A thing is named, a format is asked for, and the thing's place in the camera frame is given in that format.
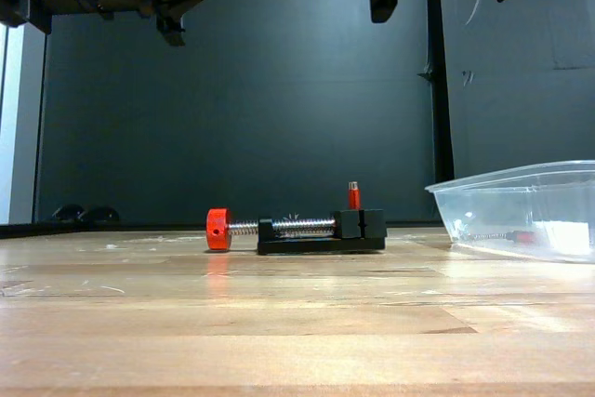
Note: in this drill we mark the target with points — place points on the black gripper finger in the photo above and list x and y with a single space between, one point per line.
383 6
174 20

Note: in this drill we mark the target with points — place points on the clear plastic container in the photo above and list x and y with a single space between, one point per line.
488 202

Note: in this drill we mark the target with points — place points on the black rounded object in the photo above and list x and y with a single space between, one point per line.
69 213
102 215

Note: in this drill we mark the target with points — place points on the black vise red knob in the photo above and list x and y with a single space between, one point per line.
362 227

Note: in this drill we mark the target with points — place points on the white paper label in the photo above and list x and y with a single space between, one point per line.
564 239

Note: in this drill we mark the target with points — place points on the black frame post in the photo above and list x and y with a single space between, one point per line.
440 113

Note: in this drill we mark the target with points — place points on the black frame base rail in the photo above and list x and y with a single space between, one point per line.
93 229

